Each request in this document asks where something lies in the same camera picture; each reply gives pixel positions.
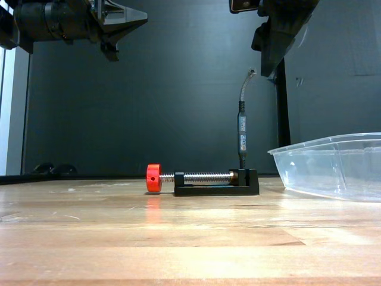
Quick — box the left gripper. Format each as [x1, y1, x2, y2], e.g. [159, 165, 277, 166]
[88, 0, 149, 63]

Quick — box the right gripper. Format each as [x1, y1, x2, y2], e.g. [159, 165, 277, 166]
[251, 0, 321, 78]

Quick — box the clear plastic container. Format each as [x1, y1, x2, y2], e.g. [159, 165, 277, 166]
[267, 132, 381, 204]

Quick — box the black clamp with red knob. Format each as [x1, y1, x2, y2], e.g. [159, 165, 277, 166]
[145, 163, 260, 198]

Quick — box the short black cable with plug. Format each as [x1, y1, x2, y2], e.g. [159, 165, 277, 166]
[236, 67, 257, 171]

